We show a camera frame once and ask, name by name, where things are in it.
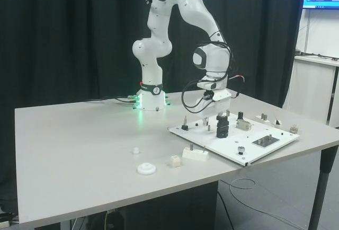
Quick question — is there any white cabinet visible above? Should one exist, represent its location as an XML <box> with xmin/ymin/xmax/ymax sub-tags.
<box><xmin>281</xmin><ymin>53</ymin><xmax>339</xmax><ymax>129</ymax></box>

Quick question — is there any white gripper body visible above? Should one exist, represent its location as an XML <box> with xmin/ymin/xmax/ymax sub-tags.
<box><xmin>188</xmin><ymin>96</ymin><xmax>231</xmax><ymax>116</ymax></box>

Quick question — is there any black base cable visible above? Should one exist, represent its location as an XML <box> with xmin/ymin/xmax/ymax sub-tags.
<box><xmin>89</xmin><ymin>95</ymin><xmax>140</xmax><ymax>108</ymax></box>

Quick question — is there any long white peg holder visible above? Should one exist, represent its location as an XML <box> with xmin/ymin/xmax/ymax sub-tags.
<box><xmin>182</xmin><ymin>147</ymin><xmax>210</xmax><ymax>162</ymax></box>

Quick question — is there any white task board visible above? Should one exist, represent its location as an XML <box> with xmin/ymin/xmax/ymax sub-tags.
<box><xmin>167</xmin><ymin>110</ymin><xmax>301</xmax><ymax>167</ymax></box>

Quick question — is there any white cube holder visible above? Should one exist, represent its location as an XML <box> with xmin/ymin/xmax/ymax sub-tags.
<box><xmin>168</xmin><ymin>155</ymin><xmax>182</xmax><ymax>167</ymax></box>

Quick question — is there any short white peg holder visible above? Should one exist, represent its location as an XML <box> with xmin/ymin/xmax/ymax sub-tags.
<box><xmin>255</xmin><ymin>115</ymin><xmax>271</xmax><ymax>125</ymax></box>

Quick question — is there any grey floor cable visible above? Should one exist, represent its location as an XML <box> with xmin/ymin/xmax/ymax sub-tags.
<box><xmin>228</xmin><ymin>178</ymin><xmax>306</xmax><ymax>230</ymax></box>

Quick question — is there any white large gear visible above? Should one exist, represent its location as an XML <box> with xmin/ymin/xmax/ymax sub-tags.
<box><xmin>136</xmin><ymin>162</ymin><xmax>157</xmax><ymax>175</ymax></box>

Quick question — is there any black D-SUB plug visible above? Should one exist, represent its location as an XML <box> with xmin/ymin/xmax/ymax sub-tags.
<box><xmin>216</xmin><ymin>116</ymin><xmax>229</xmax><ymax>139</ymax></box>

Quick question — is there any black table leg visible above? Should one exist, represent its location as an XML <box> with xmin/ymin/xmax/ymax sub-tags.
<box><xmin>309</xmin><ymin>144</ymin><xmax>339</xmax><ymax>230</ymax></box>

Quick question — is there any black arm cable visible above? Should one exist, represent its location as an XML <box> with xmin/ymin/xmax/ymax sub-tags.
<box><xmin>145</xmin><ymin>0</ymin><xmax>237</xmax><ymax>115</ymax></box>

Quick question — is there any black curtain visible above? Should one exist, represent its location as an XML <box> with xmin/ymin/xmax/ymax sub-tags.
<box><xmin>0</xmin><ymin>0</ymin><xmax>311</xmax><ymax>216</ymax></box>

